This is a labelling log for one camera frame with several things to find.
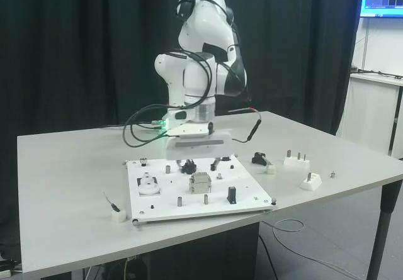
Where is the white cabinet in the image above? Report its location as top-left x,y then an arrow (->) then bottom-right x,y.
336,71 -> 403,160

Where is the black D-SUB plug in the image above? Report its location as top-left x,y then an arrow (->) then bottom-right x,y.
251,150 -> 273,167

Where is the white large gear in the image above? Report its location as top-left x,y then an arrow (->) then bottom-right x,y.
138,181 -> 160,197

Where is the dark grey table leg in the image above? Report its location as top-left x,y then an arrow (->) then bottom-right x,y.
367,184 -> 399,280

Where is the power strip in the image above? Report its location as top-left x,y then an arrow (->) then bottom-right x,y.
0,259 -> 20,276

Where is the black floor cable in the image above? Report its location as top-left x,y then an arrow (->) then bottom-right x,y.
258,233 -> 280,280

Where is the thin black rod on wire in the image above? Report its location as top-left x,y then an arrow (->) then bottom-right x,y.
227,106 -> 263,143

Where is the white task board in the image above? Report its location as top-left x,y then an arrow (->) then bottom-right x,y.
121,154 -> 278,228

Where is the black plug with short cable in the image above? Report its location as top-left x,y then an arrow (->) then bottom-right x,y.
103,191 -> 122,213

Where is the white four-hole peg holder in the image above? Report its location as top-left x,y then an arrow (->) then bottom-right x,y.
298,173 -> 322,191

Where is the flat white mounting plate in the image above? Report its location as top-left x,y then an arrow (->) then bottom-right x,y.
167,121 -> 213,138

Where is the silver flange ring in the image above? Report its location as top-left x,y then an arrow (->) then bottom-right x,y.
194,103 -> 216,124

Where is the thin grey floor cable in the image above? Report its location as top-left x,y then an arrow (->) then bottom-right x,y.
271,218 -> 305,262

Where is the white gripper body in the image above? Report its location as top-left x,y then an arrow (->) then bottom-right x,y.
164,131 -> 234,161

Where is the black curtain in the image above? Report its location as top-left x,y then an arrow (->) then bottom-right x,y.
0,0 -> 361,138

